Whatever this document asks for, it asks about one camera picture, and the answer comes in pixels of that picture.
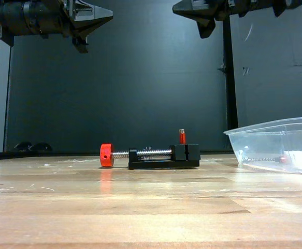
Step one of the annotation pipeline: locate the clear plastic container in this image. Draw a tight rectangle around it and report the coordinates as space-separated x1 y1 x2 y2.
223 116 302 176

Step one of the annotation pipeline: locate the black clamp with red knob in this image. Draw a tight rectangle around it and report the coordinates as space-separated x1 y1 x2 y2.
99 143 201 171

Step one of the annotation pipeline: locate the black metal frame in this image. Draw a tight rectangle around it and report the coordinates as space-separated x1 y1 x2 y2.
0 18 239 161

